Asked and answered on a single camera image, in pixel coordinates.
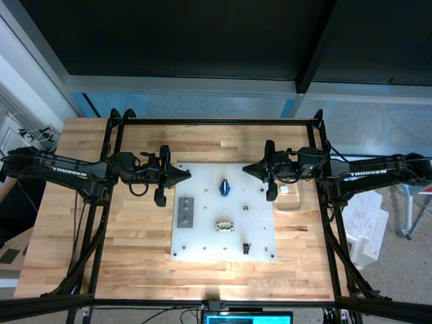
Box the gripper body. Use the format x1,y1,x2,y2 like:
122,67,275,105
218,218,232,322
265,140,300,203
140,144,171,207

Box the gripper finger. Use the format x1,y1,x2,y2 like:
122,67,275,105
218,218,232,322
168,164,192,177
242,157,267,171
242,168,267,184
168,175,192,188

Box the beige multi-pin connector housing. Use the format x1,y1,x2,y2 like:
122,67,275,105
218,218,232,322
215,220,236,234

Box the white taskboard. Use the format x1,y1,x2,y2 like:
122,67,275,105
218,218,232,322
170,161,279,263

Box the clear plastic tub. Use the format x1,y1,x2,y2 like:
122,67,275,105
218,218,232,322
275,182,304,213

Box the grey metal peg plate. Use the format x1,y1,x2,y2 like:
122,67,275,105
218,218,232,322
175,196,196,230

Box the white foam block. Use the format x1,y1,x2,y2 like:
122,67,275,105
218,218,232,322
340,191,389,271

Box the laptop screen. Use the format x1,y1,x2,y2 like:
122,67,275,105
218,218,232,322
201,310,294,324

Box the grey metal table leg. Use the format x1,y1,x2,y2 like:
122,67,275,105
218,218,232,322
397,184,432,241

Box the black monitor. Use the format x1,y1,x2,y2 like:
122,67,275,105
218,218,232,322
0,175,47,246

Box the cardboard box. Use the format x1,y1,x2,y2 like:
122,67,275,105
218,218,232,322
0,226,34,271

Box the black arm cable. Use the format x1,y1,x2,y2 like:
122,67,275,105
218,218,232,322
128,182,151,198

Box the black low camera box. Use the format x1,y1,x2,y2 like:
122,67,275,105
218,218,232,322
205,292,223,311

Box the black wall pillar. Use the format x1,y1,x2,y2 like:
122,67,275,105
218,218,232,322
294,0,338,95

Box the black wall plug cables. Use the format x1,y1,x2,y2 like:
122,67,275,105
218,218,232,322
18,126,57,142

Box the black table frame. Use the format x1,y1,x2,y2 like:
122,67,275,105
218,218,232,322
0,107,432,324

